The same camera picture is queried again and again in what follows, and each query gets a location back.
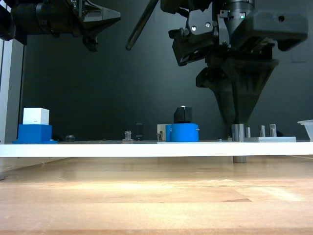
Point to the clear plastic tub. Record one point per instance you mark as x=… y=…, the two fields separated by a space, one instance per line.
x=309 y=129

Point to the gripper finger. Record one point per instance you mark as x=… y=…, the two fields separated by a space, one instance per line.
x=227 y=105
x=97 y=25
x=249 y=85
x=97 y=13

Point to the small clear connector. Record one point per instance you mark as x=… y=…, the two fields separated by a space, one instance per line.
x=127 y=136

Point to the small steel cylinder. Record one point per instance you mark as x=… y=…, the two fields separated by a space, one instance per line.
x=273 y=130
x=262 y=131
x=248 y=132

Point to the black plug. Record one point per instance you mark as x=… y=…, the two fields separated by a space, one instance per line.
x=183 y=115

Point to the white board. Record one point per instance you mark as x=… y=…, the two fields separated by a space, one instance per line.
x=122 y=149

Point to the grey aluminium post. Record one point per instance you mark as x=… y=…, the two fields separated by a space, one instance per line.
x=11 y=93

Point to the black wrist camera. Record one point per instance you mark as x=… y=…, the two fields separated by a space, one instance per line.
x=193 y=49

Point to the white cube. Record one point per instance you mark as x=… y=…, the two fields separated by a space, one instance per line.
x=35 y=116

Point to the grey metal block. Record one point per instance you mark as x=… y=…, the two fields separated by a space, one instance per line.
x=269 y=139

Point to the large steel cylinder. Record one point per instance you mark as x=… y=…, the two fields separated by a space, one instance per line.
x=237 y=133

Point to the white connector housing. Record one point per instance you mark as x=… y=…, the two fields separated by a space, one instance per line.
x=162 y=129

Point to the black threaded screw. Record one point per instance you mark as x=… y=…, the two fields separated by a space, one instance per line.
x=70 y=138

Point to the blue round holder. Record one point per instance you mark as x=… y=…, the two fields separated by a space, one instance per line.
x=184 y=133

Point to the blue square base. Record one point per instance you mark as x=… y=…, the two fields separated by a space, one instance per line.
x=34 y=134

